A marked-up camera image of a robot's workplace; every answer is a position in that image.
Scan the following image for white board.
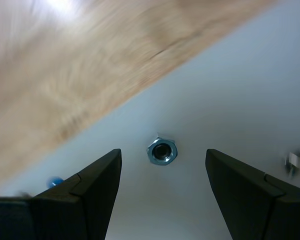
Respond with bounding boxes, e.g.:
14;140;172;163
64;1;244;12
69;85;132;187
0;0;300;240

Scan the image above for small metal connector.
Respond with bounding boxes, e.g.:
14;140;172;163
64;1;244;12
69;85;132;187
283;144;300;179

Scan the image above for silver M12 nut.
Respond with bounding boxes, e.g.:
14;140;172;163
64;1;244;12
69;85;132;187
146;136;179;167

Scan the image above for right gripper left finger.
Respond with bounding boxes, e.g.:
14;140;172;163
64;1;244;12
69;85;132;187
0;148;122;240

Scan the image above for small blue and white connector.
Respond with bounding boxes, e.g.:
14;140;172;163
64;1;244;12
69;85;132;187
45;175;64;189

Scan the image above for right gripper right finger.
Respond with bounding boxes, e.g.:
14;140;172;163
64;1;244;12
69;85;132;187
205;149;300;240

